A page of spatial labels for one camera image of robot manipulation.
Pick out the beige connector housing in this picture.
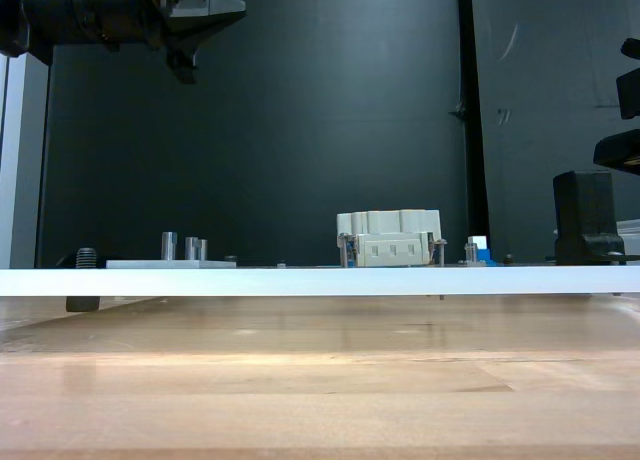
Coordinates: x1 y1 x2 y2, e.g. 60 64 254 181
336 208 449 269

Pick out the small blue white socket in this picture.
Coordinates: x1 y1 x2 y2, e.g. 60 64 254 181
463 234 493 268

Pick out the large steel pin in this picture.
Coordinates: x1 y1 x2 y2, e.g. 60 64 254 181
160 231 179 262

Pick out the grey metal plate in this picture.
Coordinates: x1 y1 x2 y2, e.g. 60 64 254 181
105 258 237 270

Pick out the white task board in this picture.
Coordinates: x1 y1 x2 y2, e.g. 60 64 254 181
0 265 640 298

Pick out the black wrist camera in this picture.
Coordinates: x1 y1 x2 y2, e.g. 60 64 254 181
615 68 640 122

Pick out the black USB socket mount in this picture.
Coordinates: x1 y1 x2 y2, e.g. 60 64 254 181
544 169 640 267

